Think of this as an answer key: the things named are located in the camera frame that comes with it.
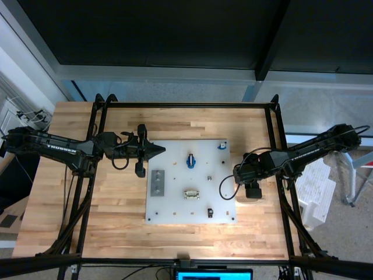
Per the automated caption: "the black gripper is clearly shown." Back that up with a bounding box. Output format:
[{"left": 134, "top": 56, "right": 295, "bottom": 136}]
[
  {"left": 234, "top": 163, "right": 262, "bottom": 200},
  {"left": 112, "top": 124, "right": 166, "bottom": 179}
]

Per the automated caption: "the beige connector hub socket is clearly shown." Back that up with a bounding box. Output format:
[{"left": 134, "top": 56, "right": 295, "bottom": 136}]
[{"left": 183, "top": 189, "right": 202, "bottom": 201}]

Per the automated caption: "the clear plastic tub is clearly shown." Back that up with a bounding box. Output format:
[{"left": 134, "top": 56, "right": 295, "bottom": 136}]
[{"left": 234, "top": 174, "right": 268, "bottom": 207}]

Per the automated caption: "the grey metal plate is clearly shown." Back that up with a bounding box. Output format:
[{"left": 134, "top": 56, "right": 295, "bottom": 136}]
[{"left": 150, "top": 168, "right": 166, "bottom": 197}]

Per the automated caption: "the blue plastic clamp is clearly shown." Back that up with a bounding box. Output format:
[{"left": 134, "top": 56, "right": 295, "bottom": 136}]
[{"left": 185, "top": 152, "right": 198, "bottom": 170}]

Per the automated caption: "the white plastic board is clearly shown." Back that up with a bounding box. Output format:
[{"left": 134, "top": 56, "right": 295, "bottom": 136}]
[{"left": 145, "top": 138, "right": 237, "bottom": 225}]

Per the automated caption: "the laptop screen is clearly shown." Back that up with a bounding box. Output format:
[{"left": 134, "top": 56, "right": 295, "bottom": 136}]
[{"left": 174, "top": 268, "right": 254, "bottom": 280}]

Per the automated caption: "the grey metal stand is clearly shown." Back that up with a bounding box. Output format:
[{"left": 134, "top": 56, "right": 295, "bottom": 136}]
[{"left": 329, "top": 144, "right": 373, "bottom": 208}]

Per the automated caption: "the brown cardboard box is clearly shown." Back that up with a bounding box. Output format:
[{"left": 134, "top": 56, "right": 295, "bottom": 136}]
[{"left": 0, "top": 195, "right": 30, "bottom": 234}]

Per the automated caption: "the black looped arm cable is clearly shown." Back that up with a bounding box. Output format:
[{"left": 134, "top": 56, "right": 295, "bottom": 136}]
[{"left": 219, "top": 173, "right": 243, "bottom": 202}]

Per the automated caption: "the black arched arm cable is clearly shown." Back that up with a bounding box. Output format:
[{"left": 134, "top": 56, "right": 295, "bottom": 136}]
[{"left": 242, "top": 148, "right": 277, "bottom": 166}]

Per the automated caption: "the black metal frame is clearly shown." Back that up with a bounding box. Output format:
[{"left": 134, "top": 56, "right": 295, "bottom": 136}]
[{"left": 0, "top": 93, "right": 342, "bottom": 280}]

